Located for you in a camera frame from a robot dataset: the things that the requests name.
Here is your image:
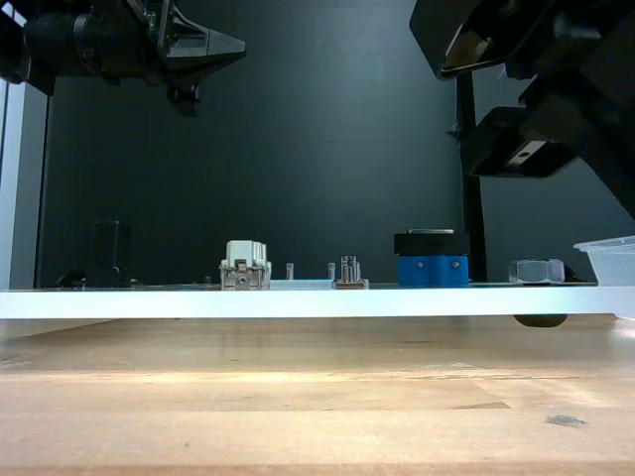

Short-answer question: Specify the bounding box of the silver M12 hex nut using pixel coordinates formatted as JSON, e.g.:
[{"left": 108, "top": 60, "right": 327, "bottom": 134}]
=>
[{"left": 508, "top": 257, "right": 566, "bottom": 287}]

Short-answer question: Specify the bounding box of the clear plastic tub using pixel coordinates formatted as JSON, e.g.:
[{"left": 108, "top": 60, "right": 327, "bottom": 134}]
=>
[{"left": 572, "top": 235, "right": 635, "bottom": 321}]

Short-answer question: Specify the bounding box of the black D-sub connector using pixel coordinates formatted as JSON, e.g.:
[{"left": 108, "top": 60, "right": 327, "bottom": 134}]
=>
[{"left": 393, "top": 227, "right": 472, "bottom": 258}]

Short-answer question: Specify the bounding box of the black round foot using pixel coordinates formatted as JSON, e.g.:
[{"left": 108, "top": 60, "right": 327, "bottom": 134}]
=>
[{"left": 512, "top": 313, "right": 570, "bottom": 329}]

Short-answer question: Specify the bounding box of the black clamp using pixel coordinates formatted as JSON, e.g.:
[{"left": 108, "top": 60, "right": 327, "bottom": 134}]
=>
[{"left": 91, "top": 219, "right": 140, "bottom": 289}]

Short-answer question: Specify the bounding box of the grey connector housing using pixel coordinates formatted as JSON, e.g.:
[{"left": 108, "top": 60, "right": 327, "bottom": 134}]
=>
[{"left": 217, "top": 240, "right": 274, "bottom": 292}]

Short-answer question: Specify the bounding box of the white board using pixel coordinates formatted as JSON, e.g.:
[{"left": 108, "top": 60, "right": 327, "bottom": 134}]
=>
[{"left": 0, "top": 283, "right": 635, "bottom": 321}]

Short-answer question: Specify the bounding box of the clear bar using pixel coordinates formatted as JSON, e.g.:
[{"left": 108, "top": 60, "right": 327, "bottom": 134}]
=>
[{"left": 270, "top": 279, "right": 334, "bottom": 292}]

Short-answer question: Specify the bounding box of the black wall post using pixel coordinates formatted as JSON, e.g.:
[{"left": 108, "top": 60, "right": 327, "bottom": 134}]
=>
[{"left": 444, "top": 73, "right": 491, "bottom": 285}]

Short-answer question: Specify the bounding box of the blue connector mount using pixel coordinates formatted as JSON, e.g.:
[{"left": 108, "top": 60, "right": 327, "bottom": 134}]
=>
[{"left": 396, "top": 253, "right": 470, "bottom": 289}]

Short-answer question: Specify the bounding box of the grey window frame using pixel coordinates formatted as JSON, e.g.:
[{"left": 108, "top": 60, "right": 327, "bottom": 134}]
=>
[{"left": 0, "top": 76, "right": 50, "bottom": 292}]

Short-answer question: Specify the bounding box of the black aluminium frame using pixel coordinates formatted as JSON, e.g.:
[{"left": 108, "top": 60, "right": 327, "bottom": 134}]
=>
[{"left": 37, "top": 266, "right": 599, "bottom": 291}]

